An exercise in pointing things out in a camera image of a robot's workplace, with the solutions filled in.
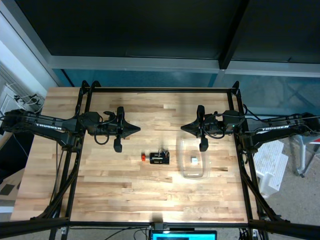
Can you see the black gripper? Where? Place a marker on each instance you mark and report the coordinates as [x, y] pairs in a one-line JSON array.
[[120, 130], [202, 127]]

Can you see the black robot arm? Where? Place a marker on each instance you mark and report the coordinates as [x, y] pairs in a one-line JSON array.
[[50, 127], [270, 130]]

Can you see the red vise knob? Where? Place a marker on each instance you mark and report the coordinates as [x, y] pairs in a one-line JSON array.
[[143, 157]]

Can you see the black vise fixture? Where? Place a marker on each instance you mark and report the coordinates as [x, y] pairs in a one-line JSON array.
[[156, 162]]

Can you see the clear plastic tub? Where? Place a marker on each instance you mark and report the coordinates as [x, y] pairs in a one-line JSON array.
[[187, 172]]

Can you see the white foam packing block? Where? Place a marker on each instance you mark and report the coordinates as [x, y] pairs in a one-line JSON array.
[[271, 167]]

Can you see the blue laptop screen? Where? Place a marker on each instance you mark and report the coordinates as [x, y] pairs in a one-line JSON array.
[[182, 236]]

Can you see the grey metal stand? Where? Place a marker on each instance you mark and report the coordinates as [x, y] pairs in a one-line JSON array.
[[301, 157]]

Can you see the black table-level camera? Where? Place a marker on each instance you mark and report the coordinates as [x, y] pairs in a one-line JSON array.
[[160, 225]]

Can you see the black metal table frame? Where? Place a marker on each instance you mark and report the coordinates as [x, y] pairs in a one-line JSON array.
[[37, 223]]

